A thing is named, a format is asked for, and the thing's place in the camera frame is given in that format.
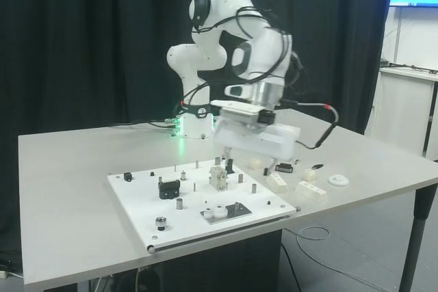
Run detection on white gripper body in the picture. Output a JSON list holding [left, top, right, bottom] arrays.
[[212, 119, 302, 165]]

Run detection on white large gear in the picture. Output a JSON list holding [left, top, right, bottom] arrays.
[[328, 174, 350, 187]]

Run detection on black D-SUB plug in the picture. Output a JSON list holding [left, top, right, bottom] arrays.
[[275, 161, 295, 174]]

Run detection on long white peg holder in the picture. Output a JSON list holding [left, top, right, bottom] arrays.
[[295, 179, 329, 202], [266, 172, 290, 194]]

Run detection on flat white mounting plate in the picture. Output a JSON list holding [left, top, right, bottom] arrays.
[[210, 99, 266, 117]]

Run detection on white task board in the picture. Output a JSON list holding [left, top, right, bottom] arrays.
[[107, 159, 302, 254]]

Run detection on white cabinet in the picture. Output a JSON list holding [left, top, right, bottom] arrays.
[[364, 62, 438, 163]]

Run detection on grey table leg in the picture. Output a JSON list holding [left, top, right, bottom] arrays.
[[400, 187, 434, 292]]

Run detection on black curtains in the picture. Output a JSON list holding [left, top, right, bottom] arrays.
[[0, 0, 398, 267]]

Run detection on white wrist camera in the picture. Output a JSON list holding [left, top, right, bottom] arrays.
[[224, 85, 253, 98]]

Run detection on thin black rod on wire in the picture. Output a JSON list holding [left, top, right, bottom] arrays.
[[279, 99, 340, 150]]

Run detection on thin grey coiled cable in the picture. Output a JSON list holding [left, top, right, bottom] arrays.
[[296, 225, 438, 292]]

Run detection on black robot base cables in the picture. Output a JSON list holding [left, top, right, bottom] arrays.
[[112, 118, 181, 133]]

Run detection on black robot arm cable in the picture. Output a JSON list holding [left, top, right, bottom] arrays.
[[177, 3, 307, 111]]

